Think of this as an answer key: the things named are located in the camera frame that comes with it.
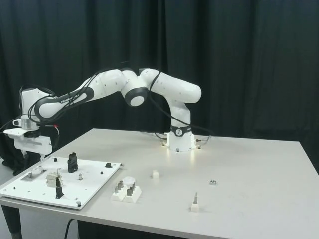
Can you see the thick metal square peg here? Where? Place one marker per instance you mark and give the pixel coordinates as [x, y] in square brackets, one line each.
[129, 192]

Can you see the black D-SUB plug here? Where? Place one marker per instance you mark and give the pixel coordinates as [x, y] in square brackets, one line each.
[72, 163]

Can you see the white task board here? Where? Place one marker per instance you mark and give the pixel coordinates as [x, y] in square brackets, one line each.
[82, 189]

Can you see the black table leg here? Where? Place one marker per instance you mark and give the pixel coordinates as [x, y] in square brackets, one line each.
[11, 221]

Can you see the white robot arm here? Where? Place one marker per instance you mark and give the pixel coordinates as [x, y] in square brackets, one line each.
[174, 87]

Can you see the metal round peg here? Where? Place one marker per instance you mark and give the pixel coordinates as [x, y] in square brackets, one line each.
[119, 184]
[117, 189]

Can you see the small white cube holder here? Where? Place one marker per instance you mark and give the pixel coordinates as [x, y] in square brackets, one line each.
[155, 174]

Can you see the white large gear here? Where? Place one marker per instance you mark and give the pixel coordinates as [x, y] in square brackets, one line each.
[130, 179]

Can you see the metal nut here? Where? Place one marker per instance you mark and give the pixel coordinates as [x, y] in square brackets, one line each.
[212, 182]

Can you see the flat white mounting plate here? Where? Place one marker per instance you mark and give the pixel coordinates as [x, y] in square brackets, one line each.
[15, 132]

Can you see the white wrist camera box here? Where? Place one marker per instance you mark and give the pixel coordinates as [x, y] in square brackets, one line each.
[17, 122]

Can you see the white square peg holder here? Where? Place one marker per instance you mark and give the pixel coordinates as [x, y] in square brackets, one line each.
[133, 198]

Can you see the black curtain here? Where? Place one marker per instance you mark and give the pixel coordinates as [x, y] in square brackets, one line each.
[249, 62]

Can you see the white small gear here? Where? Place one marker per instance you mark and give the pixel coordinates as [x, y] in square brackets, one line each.
[37, 172]

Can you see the small white single-peg holder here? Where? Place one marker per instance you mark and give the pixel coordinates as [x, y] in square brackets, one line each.
[195, 207]

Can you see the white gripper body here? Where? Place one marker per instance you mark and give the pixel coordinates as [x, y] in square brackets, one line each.
[32, 144]

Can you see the medium metal square peg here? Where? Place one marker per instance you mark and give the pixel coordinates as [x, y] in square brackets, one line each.
[131, 188]

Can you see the white round peg holder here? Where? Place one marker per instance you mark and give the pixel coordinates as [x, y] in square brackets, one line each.
[118, 197]

